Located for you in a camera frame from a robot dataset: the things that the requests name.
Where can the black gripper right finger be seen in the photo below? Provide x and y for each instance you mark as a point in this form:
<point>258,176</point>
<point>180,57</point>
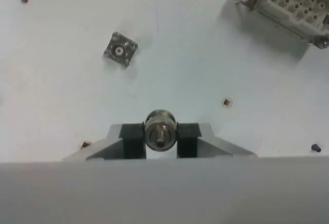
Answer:
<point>187,141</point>

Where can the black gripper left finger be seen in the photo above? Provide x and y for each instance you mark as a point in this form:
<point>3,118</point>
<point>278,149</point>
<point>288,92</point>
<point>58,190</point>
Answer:
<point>131,141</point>

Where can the metal BNC plug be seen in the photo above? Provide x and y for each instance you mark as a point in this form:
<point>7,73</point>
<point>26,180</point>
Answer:
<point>160,131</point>

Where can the white task board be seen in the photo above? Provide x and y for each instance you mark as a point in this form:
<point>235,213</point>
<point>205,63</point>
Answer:
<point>180,54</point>

